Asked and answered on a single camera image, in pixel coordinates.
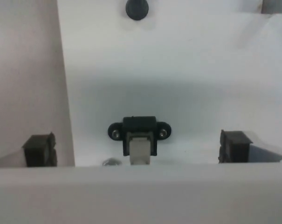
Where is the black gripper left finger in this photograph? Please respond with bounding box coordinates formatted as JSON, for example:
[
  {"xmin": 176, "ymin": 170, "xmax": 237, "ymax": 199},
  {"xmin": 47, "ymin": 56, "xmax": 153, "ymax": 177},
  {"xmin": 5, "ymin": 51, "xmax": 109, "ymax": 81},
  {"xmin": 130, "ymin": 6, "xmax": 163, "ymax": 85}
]
[{"xmin": 0, "ymin": 132, "xmax": 58, "ymax": 168}]

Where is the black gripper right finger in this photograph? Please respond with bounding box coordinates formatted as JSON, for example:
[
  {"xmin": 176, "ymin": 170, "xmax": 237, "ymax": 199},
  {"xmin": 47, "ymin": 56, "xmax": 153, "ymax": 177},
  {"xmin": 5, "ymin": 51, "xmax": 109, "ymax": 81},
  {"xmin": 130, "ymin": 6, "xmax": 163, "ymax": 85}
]
[{"xmin": 218, "ymin": 129, "xmax": 282, "ymax": 164}]

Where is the metal square peg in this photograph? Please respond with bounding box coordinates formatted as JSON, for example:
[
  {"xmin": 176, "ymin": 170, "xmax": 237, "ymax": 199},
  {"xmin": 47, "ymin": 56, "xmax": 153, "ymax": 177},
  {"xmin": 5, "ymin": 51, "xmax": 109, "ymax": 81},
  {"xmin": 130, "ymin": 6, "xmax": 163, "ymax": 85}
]
[{"xmin": 128, "ymin": 133, "xmax": 153, "ymax": 166}]

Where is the small metal screw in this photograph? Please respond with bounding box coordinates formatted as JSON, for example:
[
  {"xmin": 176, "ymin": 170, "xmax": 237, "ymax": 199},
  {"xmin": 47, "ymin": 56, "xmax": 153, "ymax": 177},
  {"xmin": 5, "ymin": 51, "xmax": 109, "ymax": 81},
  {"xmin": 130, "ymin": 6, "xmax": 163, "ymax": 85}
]
[{"xmin": 101, "ymin": 157, "xmax": 121, "ymax": 167}]

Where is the white task board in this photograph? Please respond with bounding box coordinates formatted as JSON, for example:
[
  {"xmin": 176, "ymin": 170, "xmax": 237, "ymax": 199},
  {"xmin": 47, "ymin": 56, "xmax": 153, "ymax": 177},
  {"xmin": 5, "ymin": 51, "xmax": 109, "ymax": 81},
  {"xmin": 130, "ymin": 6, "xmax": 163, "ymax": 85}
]
[{"xmin": 56, "ymin": 0, "xmax": 282, "ymax": 168}]

